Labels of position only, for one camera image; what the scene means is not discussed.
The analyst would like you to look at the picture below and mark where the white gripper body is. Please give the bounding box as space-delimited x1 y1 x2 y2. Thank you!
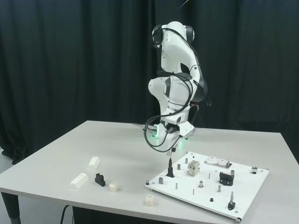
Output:
155 131 182 153

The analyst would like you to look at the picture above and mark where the black USB plug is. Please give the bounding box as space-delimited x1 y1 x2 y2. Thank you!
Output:
166 159 175 178

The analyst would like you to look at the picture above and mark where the white task board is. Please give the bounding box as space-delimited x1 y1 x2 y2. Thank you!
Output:
144 151 269 220

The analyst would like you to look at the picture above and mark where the black D-SUB plug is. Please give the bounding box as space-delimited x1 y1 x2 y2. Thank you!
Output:
94 172 106 187

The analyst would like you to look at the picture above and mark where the long white holder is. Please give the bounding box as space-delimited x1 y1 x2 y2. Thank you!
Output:
86 156 101 173
69 173 90 189

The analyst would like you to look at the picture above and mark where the metal bolt with black base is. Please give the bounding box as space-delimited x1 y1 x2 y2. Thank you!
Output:
227 191 235 210

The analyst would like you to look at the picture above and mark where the black curtain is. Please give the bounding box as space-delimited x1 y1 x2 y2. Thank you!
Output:
0 0 299 164

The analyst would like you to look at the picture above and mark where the black table leg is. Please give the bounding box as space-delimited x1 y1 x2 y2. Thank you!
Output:
0 191 19 224

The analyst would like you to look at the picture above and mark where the black looping cable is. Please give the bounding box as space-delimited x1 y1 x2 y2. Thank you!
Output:
143 111 179 153

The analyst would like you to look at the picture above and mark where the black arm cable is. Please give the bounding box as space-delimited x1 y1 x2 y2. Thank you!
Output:
151 25 212 106

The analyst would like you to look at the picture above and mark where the black cable under table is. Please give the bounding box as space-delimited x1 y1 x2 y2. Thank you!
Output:
60 204 73 224

